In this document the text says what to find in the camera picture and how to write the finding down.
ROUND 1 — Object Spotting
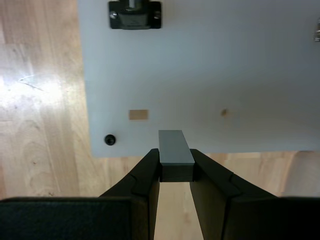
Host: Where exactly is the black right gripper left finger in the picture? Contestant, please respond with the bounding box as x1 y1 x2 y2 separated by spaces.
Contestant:
0 148 161 240

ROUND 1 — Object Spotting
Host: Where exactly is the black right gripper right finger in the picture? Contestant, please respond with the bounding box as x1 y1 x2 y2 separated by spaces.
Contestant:
189 148 320 240

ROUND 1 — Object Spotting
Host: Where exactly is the grey 16mm metal bar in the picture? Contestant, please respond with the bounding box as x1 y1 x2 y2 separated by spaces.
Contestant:
158 129 196 183

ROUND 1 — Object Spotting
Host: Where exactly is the black board screw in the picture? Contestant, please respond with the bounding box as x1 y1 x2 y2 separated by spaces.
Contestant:
104 134 117 146

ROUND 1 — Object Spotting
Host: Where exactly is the white task board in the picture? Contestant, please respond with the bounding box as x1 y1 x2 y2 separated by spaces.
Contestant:
76 0 320 159

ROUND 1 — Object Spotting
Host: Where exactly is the black socket housing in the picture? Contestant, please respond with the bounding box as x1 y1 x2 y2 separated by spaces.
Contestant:
108 0 163 30

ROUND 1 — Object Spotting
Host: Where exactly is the small metal socket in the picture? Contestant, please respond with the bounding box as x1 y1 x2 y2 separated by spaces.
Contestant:
313 21 320 43

